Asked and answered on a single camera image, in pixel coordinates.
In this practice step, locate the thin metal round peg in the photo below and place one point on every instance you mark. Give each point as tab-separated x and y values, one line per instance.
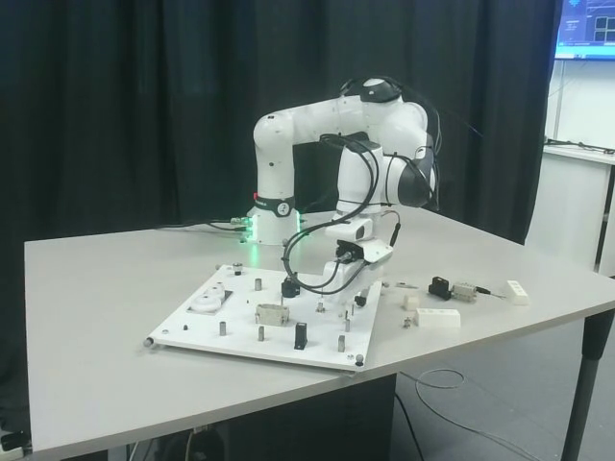
346	324

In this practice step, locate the grey D-SUB plug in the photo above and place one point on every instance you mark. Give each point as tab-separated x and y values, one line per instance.
463	291

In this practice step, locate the black Ethernet plug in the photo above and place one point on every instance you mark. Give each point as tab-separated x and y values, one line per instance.
439	287

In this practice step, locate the metal bolt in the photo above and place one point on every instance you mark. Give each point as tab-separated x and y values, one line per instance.
237	267

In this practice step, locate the blue screen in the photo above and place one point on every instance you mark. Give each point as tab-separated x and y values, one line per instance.
586	29

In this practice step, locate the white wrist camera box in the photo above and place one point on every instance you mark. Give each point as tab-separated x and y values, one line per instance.
348	233

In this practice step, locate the cream small holder cube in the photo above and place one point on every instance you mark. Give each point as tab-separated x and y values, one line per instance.
411	302

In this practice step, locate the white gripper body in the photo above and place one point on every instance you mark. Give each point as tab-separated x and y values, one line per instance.
348	278

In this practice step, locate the white large gear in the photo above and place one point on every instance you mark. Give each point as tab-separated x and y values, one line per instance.
206	305

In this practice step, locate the metal square peg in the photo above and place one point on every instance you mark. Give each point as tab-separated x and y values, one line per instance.
340	344
260	332

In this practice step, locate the white medium gear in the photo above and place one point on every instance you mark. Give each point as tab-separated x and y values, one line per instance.
216	290

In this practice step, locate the long white peg holder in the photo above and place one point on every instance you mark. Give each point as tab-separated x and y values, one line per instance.
438	318

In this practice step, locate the metal BNC plug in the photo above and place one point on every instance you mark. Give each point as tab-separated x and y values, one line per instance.
409	322

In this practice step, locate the dark table leg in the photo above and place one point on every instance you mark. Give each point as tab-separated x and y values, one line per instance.
587	374

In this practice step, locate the small metal USB plug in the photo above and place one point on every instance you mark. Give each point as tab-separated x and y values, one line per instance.
403	286

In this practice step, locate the flat white mounting plate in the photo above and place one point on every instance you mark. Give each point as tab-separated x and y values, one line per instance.
378	253

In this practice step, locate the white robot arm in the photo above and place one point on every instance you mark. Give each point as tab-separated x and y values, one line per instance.
307	120

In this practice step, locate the white cabinet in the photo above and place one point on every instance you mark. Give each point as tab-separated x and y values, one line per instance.
576	206

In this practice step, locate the white task board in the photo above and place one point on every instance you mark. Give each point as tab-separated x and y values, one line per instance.
269	346

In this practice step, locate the black curtain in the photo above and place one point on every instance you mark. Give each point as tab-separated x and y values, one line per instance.
144	96

